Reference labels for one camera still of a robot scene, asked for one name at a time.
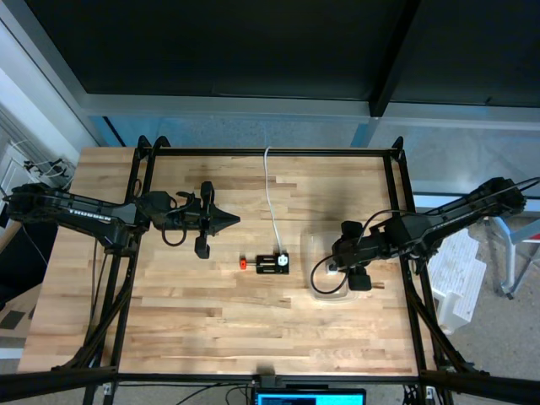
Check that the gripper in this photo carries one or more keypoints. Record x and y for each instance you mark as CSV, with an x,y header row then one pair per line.
x,y
205,219
365,251

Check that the white receptacle socket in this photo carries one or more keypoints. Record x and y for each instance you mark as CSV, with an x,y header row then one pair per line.
x,y
283,260

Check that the clear plastic tub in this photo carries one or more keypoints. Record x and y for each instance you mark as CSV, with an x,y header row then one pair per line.
x,y
333,297

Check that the black vise with red knob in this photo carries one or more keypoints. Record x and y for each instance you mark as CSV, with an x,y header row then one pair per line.
x,y
266,265

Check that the laptop with blue screen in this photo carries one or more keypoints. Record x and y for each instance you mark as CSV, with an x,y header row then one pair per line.
x,y
308,398

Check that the red and white panel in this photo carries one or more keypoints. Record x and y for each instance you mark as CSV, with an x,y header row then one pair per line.
x,y
533,239

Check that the black chair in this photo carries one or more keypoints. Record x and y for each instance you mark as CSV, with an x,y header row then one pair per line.
x,y
21,261

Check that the cardboard box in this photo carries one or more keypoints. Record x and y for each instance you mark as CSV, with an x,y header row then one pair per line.
x,y
17,306

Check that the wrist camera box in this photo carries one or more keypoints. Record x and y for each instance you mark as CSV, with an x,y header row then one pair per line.
x,y
341,253

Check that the grey metal chair frame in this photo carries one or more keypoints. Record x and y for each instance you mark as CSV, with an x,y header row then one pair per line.
x,y
510,261

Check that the black low camera box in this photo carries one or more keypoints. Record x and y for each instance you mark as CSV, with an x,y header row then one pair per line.
x,y
266,381

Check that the black metal frame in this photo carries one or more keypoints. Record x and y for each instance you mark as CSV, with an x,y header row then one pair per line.
x,y
63,376

